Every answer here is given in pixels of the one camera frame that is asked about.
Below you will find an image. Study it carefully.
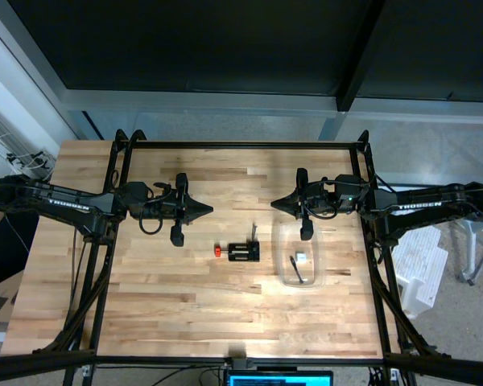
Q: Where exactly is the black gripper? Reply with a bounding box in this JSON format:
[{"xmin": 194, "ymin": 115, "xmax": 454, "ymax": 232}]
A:
[
  {"xmin": 270, "ymin": 167, "xmax": 336, "ymax": 242},
  {"xmin": 160, "ymin": 172, "xmax": 214, "ymax": 248}
]

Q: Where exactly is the black USB-C connector cable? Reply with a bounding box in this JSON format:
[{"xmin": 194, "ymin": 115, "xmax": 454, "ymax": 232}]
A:
[{"xmin": 289, "ymin": 255, "xmax": 307, "ymax": 285}]

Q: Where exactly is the clear plastic tub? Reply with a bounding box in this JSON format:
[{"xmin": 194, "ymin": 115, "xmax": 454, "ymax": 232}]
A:
[{"xmin": 271, "ymin": 223, "xmax": 328, "ymax": 290}]

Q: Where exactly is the black vise with red knob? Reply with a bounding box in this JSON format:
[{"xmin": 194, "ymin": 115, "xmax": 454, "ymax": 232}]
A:
[{"xmin": 213, "ymin": 240, "xmax": 262, "ymax": 263}]

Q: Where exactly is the white foam block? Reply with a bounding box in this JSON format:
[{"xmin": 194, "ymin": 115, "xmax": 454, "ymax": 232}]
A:
[{"xmin": 389, "ymin": 228, "xmax": 444, "ymax": 321}]

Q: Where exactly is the power strip with plugs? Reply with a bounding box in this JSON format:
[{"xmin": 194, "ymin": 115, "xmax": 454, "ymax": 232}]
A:
[{"xmin": 5, "ymin": 150, "xmax": 52, "ymax": 170}]

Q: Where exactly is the laptop screen with blue edge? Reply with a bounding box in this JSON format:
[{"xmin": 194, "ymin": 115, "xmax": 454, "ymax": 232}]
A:
[{"xmin": 225, "ymin": 369, "xmax": 334, "ymax": 386}]

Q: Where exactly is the grey metal stand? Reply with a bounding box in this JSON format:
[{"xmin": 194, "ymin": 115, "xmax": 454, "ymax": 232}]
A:
[{"xmin": 456, "ymin": 219, "xmax": 483, "ymax": 288}]

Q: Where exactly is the brown cardboard box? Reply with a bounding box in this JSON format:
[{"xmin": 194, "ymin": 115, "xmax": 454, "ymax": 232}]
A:
[{"xmin": 0, "ymin": 268, "xmax": 26, "ymax": 345}]

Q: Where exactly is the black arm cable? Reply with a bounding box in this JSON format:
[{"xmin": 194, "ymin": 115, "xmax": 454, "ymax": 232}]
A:
[
  {"xmin": 316, "ymin": 178, "xmax": 372, "ymax": 192},
  {"xmin": 138, "ymin": 196, "xmax": 164, "ymax": 236}
]

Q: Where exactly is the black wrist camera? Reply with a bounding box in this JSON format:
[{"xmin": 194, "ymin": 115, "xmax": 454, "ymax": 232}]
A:
[
  {"xmin": 334, "ymin": 174, "xmax": 359, "ymax": 191},
  {"xmin": 125, "ymin": 181, "xmax": 150, "ymax": 202}
]

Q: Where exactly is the black table frame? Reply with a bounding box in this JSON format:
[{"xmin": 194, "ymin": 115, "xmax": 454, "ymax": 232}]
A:
[{"xmin": 0, "ymin": 128, "xmax": 483, "ymax": 386}]

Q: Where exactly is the black wall post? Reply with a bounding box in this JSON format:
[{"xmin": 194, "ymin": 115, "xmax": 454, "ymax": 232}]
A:
[{"xmin": 336, "ymin": 0, "xmax": 388, "ymax": 113}]

